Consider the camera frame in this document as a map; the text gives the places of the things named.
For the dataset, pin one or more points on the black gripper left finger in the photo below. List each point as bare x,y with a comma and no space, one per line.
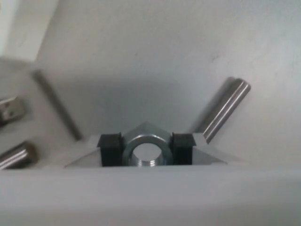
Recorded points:
109,150

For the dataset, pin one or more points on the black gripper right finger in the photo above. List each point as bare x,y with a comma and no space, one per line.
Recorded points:
182,149

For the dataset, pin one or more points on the metal hex bolt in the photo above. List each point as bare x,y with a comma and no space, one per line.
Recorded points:
147,146

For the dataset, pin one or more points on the thick metal round peg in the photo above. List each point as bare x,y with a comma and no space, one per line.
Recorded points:
17,155
225,110

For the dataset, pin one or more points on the thin metal round peg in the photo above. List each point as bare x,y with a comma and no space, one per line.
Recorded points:
56,103

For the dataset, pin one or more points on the black USB plug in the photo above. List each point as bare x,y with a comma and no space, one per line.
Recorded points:
10,110

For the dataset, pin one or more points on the long white holder with holes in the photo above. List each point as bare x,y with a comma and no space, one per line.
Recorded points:
21,26

